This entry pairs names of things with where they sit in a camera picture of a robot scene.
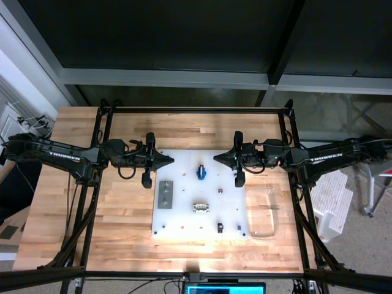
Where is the grey metal stand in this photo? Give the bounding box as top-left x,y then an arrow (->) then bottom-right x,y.
356,165 -> 392,219

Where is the laptop screen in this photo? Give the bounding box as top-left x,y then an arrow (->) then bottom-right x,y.
183,282 -> 266,294

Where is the black cable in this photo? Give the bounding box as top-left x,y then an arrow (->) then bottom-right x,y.
240,159 -> 267,175
118,164 -> 138,180

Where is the grey aluminium wall rail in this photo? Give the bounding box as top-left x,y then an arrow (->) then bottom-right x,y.
59,67 -> 392,95

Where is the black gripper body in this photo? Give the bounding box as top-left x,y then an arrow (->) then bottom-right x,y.
139,132 -> 157,189
234,131 -> 249,188

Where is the black aluminium table frame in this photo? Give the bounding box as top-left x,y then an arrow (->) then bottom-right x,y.
0,97 -> 392,294

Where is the white task board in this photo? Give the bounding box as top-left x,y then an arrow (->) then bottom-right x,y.
152,149 -> 249,239

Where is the grey aluminium enclosure post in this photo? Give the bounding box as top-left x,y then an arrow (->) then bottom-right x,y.
0,0 -> 81,107

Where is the grey metal base plate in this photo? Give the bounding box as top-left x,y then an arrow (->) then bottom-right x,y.
156,179 -> 175,209

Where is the black enclosure column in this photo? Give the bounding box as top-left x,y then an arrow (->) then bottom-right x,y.
266,0 -> 307,89

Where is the cardboard box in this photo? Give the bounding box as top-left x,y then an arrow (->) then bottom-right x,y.
0,205 -> 31,246

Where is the clear plastic tub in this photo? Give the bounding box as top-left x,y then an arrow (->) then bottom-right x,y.
244,186 -> 276,239

